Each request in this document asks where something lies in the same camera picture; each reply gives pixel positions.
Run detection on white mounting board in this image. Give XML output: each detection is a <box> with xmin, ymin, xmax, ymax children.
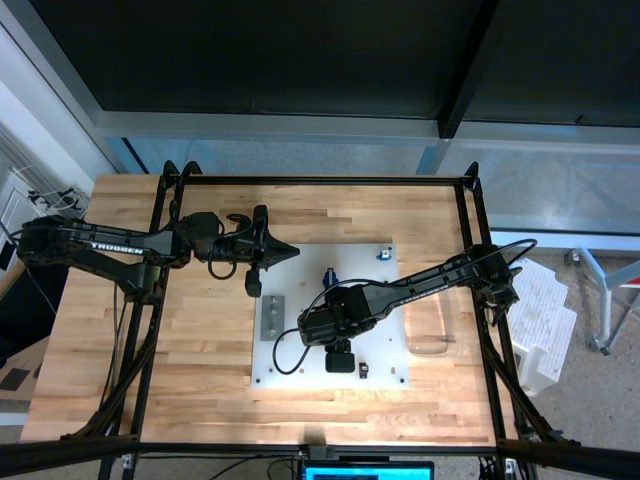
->
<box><xmin>249</xmin><ymin>243</ymin><xmax>412</xmax><ymax>390</ymax></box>

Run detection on grey metal plate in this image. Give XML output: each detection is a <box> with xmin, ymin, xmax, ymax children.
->
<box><xmin>259</xmin><ymin>294</ymin><xmax>287</xmax><ymax>342</ymax></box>

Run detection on clear plastic tub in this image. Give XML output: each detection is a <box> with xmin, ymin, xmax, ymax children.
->
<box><xmin>403</xmin><ymin>292</ymin><xmax>458</xmax><ymax>359</ymax></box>

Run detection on blue laptop screen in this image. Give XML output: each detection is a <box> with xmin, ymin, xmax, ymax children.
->
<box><xmin>298</xmin><ymin>459</ymin><xmax>435</xmax><ymax>480</ymax></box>

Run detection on white moulded packaging tray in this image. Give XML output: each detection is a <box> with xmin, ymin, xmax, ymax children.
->
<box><xmin>502</xmin><ymin>259</ymin><xmax>579</xmax><ymax>399</ymax></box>

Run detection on large black case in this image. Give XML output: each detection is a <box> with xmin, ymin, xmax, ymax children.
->
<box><xmin>0</xmin><ymin>259</ymin><xmax>59</xmax><ymax>351</ymax></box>

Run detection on white cabinet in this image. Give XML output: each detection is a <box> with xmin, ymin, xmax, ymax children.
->
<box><xmin>0</xmin><ymin>164</ymin><xmax>94</xmax><ymax>251</ymax></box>

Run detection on grey metal stand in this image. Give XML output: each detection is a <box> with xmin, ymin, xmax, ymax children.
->
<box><xmin>564</xmin><ymin>247</ymin><xmax>640</xmax><ymax>357</ymax></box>

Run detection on brown cardboard box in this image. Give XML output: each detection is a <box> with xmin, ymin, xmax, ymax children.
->
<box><xmin>0</xmin><ymin>334</ymin><xmax>54</xmax><ymax>401</ymax></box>

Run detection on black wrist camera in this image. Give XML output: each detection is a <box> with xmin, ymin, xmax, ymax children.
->
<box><xmin>324</xmin><ymin>351</ymin><xmax>355</xmax><ymax>375</ymax></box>

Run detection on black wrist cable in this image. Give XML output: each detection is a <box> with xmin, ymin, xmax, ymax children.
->
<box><xmin>272</xmin><ymin>279</ymin><xmax>351</xmax><ymax>375</ymax></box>
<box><xmin>206</xmin><ymin>244</ymin><xmax>240</xmax><ymax>281</ymax></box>

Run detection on black metal frame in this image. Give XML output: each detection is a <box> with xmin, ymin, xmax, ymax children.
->
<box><xmin>0</xmin><ymin>159</ymin><xmax>640</xmax><ymax>480</ymax></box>

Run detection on black cable loops on frame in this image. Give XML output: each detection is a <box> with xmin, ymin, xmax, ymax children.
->
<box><xmin>160</xmin><ymin>159</ymin><xmax>204</xmax><ymax>236</ymax></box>

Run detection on black floor cable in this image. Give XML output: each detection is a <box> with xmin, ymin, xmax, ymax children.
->
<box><xmin>266</xmin><ymin>456</ymin><xmax>302</xmax><ymax>480</ymax></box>

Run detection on black right elbow cable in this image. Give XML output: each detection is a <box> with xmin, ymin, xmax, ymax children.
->
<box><xmin>489</xmin><ymin>238</ymin><xmax>540</xmax><ymax>274</ymax></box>

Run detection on bundle of plugs and cables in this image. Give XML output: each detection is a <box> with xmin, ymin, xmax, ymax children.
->
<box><xmin>27</xmin><ymin>185</ymin><xmax>87</xmax><ymax>212</ymax></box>

